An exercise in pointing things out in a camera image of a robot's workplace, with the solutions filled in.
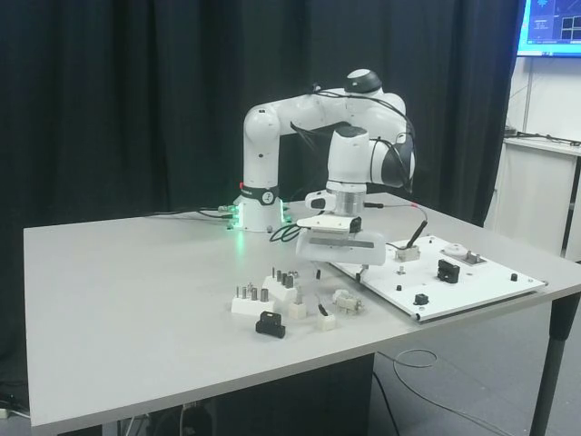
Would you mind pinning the white peg holder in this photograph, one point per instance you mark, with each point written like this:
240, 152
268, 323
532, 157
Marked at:
249, 305
283, 294

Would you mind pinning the black D-SUB plug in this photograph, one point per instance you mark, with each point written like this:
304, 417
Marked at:
271, 325

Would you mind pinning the tall metal peg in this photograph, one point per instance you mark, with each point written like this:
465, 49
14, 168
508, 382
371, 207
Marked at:
298, 298

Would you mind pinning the beige metal connector plug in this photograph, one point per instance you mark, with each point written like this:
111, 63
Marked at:
350, 306

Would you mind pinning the blue screen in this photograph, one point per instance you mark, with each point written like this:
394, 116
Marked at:
551, 27

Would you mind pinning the white large gear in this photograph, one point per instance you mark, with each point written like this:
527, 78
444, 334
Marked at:
455, 250

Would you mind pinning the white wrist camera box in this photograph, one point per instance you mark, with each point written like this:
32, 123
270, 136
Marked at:
315, 200

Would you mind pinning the black curtain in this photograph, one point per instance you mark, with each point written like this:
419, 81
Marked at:
136, 91

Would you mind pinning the white power strip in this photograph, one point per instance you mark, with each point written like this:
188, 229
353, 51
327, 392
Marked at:
3, 413

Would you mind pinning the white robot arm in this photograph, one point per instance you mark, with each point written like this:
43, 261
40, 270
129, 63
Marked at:
261, 150

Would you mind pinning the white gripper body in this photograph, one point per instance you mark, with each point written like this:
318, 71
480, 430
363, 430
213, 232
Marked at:
340, 252

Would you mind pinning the white medium gear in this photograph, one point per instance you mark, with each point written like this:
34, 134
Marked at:
338, 294

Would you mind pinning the flat white mounting plate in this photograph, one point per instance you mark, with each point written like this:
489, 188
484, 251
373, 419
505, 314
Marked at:
327, 222

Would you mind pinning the white task board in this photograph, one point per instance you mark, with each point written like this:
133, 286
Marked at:
454, 290

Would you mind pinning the white cabinet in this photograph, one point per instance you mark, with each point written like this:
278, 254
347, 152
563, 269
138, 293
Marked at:
535, 191

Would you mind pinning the black table leg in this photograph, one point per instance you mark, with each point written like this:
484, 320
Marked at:
554, 363

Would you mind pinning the small white holder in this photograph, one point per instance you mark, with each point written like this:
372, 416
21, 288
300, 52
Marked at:
325, 324
298, 311

